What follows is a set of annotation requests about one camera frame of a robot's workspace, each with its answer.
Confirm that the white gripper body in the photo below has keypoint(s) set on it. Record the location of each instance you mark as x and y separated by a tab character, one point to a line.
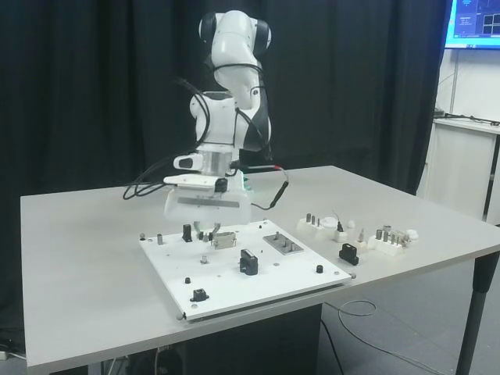
207	209

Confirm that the metal BNC plug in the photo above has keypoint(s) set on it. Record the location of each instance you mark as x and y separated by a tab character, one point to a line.
204	236

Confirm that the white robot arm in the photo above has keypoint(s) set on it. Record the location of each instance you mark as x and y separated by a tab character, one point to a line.
230	51

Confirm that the flat white mounting plate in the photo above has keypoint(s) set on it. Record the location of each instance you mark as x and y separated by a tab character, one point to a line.
187	180

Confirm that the white task board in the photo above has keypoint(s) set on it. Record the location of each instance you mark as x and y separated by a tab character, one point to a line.
222	281

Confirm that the white multi-peg holder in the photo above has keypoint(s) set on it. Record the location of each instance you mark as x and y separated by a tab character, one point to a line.
312	230
386	248

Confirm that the white large gear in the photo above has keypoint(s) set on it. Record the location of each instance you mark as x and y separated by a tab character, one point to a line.
329	223

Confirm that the small white holder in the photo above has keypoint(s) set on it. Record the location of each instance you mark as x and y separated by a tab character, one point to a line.
361	244
341	235

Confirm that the black D-SUB plug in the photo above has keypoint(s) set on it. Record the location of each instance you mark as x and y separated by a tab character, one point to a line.
347	252

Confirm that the white small gear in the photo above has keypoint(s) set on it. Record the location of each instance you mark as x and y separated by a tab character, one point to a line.
351	225

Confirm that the black curtain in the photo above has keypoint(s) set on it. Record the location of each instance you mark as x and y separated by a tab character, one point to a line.
97	97

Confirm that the metal rectangular plug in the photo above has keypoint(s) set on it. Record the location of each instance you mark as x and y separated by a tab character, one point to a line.
399	239

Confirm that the white medium gear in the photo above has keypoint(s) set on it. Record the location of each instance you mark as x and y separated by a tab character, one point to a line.
412	235

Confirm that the white power strip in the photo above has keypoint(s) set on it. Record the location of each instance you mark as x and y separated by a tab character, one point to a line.
4	354

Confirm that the white cabinet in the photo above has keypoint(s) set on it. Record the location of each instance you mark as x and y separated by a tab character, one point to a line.
461	172

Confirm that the black table leg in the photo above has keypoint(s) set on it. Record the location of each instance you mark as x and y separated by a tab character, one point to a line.
474	312

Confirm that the blue screen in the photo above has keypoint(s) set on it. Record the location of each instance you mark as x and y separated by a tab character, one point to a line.
474	23

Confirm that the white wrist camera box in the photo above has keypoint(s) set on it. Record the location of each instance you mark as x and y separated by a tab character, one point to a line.
187	162

